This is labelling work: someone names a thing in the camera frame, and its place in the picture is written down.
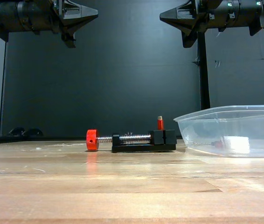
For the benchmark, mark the clear plastic container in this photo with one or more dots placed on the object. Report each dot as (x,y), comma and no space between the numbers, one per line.
(204,130)

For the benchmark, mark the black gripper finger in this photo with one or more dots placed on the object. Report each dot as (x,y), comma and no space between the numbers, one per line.
(188,26)
(73,24)
(85,11)
(181,12)

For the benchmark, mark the black clamp with red knob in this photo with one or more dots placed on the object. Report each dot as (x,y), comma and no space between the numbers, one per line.
(143,148)

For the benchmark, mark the red RCA connector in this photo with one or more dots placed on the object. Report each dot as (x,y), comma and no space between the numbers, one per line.
(160,123)

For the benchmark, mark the black curved frame bracket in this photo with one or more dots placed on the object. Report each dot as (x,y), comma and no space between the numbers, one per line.
(34,131)
(17,131)

